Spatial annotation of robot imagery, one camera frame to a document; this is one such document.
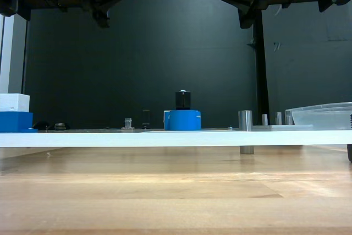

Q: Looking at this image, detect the white board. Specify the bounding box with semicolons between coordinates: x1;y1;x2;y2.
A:
0;128;352;148

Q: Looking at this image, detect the grey peg holder plate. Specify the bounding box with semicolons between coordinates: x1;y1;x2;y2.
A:
252;124;315;132

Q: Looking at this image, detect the blue round base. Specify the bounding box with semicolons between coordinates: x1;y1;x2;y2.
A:
164;110;202;132

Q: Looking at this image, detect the large steel cylinder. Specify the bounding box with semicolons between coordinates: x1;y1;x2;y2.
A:
238;110;254;155

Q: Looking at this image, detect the black vertical post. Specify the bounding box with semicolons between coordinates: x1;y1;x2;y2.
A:
247;8;271;126

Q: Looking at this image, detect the clear plastic tub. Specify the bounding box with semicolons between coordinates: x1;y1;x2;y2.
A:
285;102;352;131

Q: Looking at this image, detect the small metal connector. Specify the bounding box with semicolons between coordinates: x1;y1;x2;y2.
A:
122;117;136;130

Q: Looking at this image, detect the white block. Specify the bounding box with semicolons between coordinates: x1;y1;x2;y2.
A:
0;93;31;113

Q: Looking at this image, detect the black block with silver top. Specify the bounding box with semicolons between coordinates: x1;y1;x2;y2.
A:
175;89;192;110

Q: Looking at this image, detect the black connector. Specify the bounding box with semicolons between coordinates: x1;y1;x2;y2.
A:
142;109;151;129

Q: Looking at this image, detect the blue block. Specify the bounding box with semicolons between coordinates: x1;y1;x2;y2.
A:
0;111;39;133

